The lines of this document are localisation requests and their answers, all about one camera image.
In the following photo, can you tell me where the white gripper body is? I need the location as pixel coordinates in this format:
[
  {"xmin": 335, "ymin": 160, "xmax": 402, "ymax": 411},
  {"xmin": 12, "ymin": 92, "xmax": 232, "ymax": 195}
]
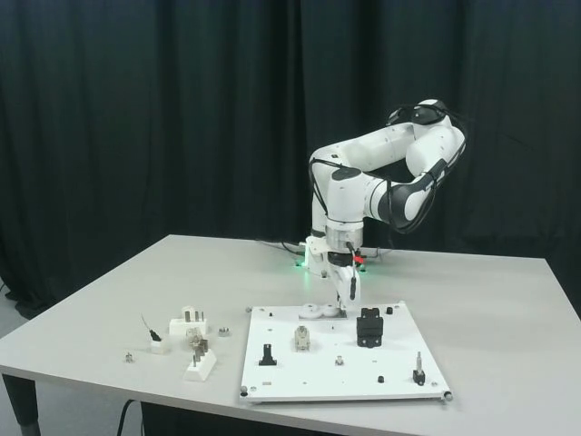
[{"xmin": 326, "ymin": 263, "xmax": 363, "ymax": 306}]

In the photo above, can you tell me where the black floor cable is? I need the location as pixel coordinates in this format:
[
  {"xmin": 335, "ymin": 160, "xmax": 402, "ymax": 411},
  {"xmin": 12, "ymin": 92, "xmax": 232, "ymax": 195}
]
[{"xmin": 118, "ymin": 398, "xmax": 140, "ymax": 436}]

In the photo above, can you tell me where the black rod with red tag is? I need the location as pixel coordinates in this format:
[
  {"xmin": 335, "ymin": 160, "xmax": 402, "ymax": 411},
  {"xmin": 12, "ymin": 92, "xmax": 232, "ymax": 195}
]
[{"xmin": 344, "ymin": 240, "xmax": 367, "ymax": 302}]

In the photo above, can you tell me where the white long peg holder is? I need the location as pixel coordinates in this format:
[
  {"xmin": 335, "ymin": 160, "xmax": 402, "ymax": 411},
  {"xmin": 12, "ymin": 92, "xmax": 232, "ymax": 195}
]
[{"xmin": 169, "ymin": 317, "xmax": 210, "ymax": 340}]

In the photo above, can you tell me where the black table leg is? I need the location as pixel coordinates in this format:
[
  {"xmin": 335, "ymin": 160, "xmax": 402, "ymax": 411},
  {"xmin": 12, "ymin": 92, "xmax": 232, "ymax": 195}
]
[{"xmin": 2, "ymin": 374, "xmax": 38, "ymax": 436}]

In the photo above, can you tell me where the black curtain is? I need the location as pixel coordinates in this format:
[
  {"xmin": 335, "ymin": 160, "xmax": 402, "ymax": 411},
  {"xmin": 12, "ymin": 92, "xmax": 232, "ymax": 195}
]
[{"xmin": 0, "ymin": 0, "xmax": 581, "ymax": 322}]

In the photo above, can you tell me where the white task board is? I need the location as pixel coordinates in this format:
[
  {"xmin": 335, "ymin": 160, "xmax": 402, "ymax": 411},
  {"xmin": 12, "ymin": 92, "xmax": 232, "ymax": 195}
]
[{"xmin": 239, "ymin": 302, "xmax": 454, "ymax": 404}]

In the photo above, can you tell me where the black plug with thin cable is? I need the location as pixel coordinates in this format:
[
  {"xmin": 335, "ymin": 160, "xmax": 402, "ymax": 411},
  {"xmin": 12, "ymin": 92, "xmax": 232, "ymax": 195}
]
[{"xmin": 139, "ymin": 312, "xmax": 163, "ymax": 345}]

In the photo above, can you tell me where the white wedge peg holder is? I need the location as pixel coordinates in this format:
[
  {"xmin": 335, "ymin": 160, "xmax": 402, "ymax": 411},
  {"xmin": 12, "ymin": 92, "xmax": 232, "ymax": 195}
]
[{"xmin": 182, "ymin": 352, "xmax": 218, "ymax": 382}]

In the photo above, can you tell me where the black D-SUB plug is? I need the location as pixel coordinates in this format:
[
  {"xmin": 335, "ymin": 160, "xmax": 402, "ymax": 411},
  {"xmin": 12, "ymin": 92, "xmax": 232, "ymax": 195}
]
[{"xmin": 355, "ymin": 306, "xmax": 387, "ymax": 350}]

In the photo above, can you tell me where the black base cable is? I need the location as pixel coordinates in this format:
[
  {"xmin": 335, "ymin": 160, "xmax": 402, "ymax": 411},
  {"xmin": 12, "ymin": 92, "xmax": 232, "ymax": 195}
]
[{"xmin": 256, "ymin": 238, "xmax": 306, "ymax": 256}]

